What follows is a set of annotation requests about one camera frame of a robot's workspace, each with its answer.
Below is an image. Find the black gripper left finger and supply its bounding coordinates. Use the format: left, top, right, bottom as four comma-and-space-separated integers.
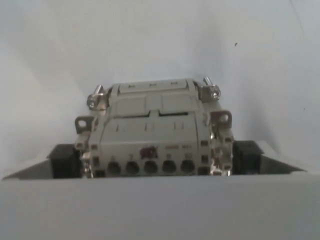
0, 143, 81, 180

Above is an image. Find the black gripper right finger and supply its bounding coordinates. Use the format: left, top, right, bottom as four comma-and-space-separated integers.
231, 140, 308, 176

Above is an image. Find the beige waterproof plug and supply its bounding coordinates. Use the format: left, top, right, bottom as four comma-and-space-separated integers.
74, 108, 236, 179

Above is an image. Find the white task board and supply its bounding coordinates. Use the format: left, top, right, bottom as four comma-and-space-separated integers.
0, 0, 320, 176

